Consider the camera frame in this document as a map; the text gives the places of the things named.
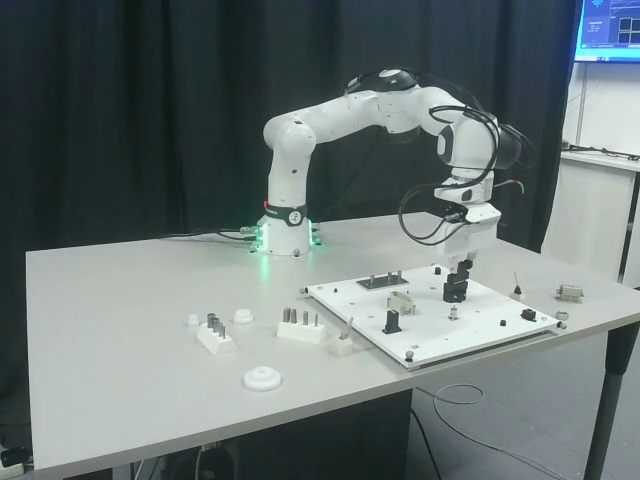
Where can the white medium gear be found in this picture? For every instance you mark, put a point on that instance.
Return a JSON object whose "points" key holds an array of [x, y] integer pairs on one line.
{"points": [[242, 317]]}

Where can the blue screen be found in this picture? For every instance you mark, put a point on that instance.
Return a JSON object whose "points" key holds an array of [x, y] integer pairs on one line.
{"points": [[610, 30]]}

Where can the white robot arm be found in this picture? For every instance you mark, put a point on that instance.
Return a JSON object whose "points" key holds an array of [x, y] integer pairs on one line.
{"points": [[290, 165]]}

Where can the white large gear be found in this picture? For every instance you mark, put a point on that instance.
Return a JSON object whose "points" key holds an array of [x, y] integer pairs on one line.
{"points": [[263, 380]]}

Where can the flat white mounting plate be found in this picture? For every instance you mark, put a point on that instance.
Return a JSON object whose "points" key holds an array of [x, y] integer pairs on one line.
{"points": [[485, 214]]}

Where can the dark grey table leg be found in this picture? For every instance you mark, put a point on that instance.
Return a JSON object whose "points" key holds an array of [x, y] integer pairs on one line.
{"points": [[607, 400]]}

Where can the beige waterproof plug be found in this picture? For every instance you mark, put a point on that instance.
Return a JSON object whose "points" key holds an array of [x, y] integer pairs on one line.
{"points": [[565, 292]]}

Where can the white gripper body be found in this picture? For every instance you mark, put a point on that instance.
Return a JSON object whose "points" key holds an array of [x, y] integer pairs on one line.
{"points": [[465, 240]]}

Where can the white task board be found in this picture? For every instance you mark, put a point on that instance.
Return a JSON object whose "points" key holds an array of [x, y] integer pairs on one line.
{"points": [[480, 335]]}

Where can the black curtain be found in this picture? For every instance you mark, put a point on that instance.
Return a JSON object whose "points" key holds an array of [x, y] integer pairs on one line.
{"points": [[150, 100]]}

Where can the white small gear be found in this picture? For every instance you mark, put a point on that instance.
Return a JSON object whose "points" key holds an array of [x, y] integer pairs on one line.
{"points": [[193, 320]]}

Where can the small white plug holder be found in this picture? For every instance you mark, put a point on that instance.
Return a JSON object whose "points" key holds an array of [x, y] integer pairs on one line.
{"points": [[516, 296], [341, 349]]}

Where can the metal BNC plug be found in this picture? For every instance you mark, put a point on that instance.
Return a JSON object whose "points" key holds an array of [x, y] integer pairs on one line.
{"points": [[454, 314]]}

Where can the white cabinet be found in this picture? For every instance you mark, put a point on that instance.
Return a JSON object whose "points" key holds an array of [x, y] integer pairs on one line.
{"points": [[590, 220]]}

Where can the metal hex nut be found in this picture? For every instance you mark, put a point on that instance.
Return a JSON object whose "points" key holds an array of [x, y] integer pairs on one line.
{"points": [[562, 316]]}

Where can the white peg holder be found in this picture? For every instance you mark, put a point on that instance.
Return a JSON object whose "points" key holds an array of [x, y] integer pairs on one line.
{"points": [[217, 345], [300, 334]]}

